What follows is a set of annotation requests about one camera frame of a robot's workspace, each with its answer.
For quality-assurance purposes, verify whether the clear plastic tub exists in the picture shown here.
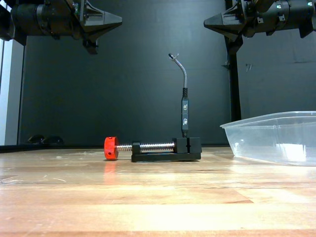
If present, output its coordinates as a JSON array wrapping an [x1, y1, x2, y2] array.
[[219, 111, 316, 167]]

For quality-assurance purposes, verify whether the black vise with orange knob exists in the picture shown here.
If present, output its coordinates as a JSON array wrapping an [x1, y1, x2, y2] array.
[[103, 136, 202, 163]]

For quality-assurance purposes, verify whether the black USB-C plug braided cable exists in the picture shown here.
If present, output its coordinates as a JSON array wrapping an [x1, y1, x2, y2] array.
[[167, 52, 191, 138]]

